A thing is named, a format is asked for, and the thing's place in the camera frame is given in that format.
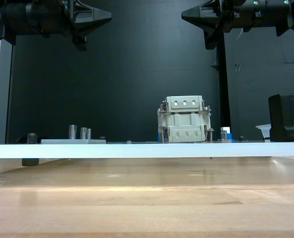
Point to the clear plastic tub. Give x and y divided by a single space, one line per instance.
262 132

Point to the silver metal post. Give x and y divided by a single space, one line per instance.
83 134
72 131

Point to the beige connector plug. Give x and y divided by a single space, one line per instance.
184 104

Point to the black set screw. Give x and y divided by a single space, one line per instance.
32 138

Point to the beige connector socket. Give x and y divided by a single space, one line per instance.
184 134

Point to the black board foot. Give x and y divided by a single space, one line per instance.
30 162

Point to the grey metal window frame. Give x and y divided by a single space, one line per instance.
0 99

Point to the blue connector mount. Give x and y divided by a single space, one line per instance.
159 138

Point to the small black connector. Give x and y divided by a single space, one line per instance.
285 116

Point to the grey metal plate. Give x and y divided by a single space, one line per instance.
62 141

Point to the white task board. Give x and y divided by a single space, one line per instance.
146 151

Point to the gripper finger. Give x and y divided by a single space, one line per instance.
92 27
201 15
94 15
205 27

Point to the black aluminium frame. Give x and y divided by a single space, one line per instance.
223 86

